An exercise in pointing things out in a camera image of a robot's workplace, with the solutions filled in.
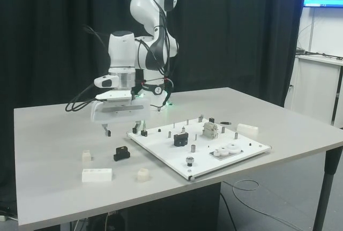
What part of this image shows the white task board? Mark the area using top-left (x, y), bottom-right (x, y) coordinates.
top-left (126, 116), bottom-right (271, 181)

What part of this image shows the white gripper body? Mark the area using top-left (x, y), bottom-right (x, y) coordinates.
top-left (90, 97), bottom-right (151, 124)

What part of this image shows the grey floor cable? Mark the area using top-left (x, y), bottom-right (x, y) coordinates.
top-left (221, 179), bottom-right (318, 231)

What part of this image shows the dark table leg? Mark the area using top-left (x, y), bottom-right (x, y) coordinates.
top-left (312, 149), bottom-right (339, 231)

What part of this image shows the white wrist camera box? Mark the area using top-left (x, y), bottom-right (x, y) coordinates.
top-left (93, 74), bottom-right (119, 88)

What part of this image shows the grey waterproof plug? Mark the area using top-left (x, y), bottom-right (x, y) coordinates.
top-left (203, 122), bottom-right (218, 138)

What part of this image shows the white large gear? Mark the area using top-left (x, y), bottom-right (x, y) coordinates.
top-left (226, 143), bottom-right (241, 155)

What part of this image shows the long white holder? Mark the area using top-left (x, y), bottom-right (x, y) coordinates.
top-left (81, 168), bottom-right (113, 183)
top-left (236, 123), bottom-right (259, 135)

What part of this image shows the black box under table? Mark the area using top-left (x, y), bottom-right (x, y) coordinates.
top-left (70, 181), bottom-right (223, 231)

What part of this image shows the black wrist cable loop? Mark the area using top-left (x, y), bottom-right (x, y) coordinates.
top-left (65, 24), bottom-right (113, 113)

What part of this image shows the black curtain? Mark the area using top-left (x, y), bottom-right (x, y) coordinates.
top-left (0, 0), bottom-right (311, 210)

